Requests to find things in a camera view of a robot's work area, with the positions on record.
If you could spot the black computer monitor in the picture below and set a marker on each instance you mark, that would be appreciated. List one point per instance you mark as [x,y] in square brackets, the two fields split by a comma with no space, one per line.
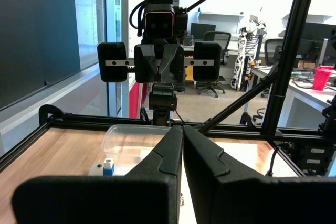
[202,30]
[320,35]

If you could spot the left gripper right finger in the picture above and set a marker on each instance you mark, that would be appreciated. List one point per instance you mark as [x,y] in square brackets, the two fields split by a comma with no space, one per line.
[249,200]

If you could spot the black aluminium frame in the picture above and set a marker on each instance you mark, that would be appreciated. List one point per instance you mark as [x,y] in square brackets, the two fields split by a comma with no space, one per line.
[288,51]

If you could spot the white taskboard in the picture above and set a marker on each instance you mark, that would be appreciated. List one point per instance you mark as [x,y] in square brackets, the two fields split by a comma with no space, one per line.
[120,172]

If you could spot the small white connector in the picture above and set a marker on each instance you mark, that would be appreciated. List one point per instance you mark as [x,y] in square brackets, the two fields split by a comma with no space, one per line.
[108,163]

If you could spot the clear plastic tub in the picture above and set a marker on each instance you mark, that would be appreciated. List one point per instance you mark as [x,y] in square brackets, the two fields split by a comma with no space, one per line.
[123,134]

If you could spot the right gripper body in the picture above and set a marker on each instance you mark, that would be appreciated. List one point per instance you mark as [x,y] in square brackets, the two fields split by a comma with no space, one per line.
[113,51]

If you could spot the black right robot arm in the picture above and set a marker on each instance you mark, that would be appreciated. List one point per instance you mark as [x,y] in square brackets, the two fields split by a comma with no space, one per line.
[162,98]

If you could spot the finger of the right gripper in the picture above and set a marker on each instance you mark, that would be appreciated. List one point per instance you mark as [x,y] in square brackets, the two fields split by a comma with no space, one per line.
[144,64]
[173,64]

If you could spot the white desk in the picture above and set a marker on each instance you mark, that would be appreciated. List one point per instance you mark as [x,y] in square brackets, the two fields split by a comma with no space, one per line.
[307,95]

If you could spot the red panel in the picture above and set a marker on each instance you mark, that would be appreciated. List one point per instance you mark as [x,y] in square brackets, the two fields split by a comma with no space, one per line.
[135,98]

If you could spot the white lattice stand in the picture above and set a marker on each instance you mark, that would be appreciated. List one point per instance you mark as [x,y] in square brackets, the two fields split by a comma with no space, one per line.
[240,61]

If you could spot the black office chair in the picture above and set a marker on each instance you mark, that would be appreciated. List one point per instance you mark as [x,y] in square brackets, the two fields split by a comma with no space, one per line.
[271,48]
[218,36]

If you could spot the black control box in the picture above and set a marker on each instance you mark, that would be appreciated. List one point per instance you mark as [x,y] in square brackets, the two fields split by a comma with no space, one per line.
[315,161]

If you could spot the red basket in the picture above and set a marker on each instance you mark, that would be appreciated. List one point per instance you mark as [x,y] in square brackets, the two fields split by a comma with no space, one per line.
[321,79]

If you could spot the small blue clamp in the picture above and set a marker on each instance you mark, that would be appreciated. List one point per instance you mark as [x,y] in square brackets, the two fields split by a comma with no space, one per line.
[109,172]

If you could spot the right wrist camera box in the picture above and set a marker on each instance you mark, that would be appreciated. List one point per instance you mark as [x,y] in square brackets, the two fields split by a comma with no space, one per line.
[159,24]

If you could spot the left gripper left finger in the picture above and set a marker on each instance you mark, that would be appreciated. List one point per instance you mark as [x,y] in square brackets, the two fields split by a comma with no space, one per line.
[99,200]

